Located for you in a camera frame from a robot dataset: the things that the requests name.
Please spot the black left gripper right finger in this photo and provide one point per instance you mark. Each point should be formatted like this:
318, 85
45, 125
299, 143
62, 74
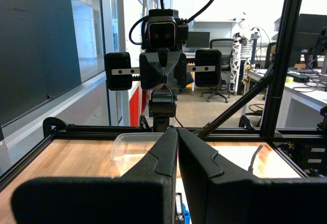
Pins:
255, 201

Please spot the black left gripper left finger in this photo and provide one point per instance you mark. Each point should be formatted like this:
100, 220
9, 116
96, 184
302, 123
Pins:
89, 201

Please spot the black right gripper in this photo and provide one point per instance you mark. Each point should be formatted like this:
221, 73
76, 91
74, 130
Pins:
117, 80

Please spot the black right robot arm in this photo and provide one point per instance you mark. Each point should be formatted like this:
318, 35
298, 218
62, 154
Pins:
162, 109

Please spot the clear plastic container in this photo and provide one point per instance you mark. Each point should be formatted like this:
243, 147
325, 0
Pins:
127, 144

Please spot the silver d-sub connector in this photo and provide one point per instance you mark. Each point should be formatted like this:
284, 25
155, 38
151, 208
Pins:
178, 206

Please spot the red cabinet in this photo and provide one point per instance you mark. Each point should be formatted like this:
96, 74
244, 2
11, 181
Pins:
134, 106

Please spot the small black monitor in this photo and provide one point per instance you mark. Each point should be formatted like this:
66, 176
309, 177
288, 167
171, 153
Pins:
198, 40

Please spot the black equipment box with labels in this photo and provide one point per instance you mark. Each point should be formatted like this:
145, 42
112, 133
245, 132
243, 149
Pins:
301, 157

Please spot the black office chair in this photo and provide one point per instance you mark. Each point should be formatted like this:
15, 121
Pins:
222, 42

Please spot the white lattice structure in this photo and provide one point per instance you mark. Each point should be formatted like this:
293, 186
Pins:
236, 63

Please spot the white desk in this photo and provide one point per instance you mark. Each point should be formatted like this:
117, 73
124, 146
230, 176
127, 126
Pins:
301, 98

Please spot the green tape roll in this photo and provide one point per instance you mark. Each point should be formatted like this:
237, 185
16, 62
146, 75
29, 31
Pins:
289, 80

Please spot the large black monitor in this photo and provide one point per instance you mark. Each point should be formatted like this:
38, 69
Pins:
309, 34

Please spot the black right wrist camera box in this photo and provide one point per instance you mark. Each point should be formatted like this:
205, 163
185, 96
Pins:
162, 34

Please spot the blue connector mount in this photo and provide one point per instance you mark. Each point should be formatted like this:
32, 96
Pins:
186, 215

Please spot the black aluminium frame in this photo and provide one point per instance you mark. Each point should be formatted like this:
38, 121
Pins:
283, 55

